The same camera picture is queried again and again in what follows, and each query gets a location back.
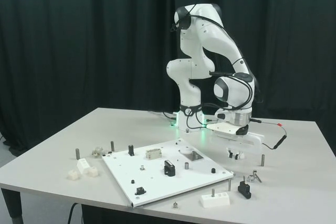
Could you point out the dark grey table leg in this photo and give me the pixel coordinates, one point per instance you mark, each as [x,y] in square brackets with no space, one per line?
[11,205]

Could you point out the metal BNC plug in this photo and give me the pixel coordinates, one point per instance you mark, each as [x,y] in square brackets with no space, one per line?
[174,205]

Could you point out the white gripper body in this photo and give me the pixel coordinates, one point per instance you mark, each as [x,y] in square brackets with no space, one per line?
[252,141]

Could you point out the clear Ethernet plug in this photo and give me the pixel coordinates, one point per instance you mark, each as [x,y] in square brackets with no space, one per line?
[97,152]

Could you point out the small white holder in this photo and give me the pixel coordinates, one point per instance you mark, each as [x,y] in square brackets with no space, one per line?
[73,176]
[93,172]

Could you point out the long white peg holder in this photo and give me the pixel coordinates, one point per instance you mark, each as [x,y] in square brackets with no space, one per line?
[83,165]

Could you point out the black plug with upright body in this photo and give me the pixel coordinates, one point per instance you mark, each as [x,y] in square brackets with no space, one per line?
[131,151]

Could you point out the black curtain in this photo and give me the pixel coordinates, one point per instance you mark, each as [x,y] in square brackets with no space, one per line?
[78,37]

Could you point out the black D-SUB plug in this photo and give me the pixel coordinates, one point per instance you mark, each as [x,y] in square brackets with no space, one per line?
[244,188]

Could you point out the metal square peg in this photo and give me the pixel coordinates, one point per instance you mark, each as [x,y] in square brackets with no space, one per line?
[212,193]

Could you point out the metal round peg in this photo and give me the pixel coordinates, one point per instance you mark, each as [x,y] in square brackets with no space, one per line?
[262,161]
[187,165]
[77,154]
[112,146]
[229,184]

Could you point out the black USB plug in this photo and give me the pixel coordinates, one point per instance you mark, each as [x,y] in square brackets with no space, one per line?
[169,169]

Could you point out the white holder with holes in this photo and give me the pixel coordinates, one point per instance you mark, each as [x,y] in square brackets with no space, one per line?
[215,200]

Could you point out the white large gear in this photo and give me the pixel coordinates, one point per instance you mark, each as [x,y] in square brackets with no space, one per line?
[186,150]

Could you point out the white task board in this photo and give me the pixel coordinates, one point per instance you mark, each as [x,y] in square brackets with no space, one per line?
[157,182]

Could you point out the small black plug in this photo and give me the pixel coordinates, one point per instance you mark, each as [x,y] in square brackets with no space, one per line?
[108,153]

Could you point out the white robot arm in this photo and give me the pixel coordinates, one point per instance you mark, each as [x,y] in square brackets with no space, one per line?
[190,77]

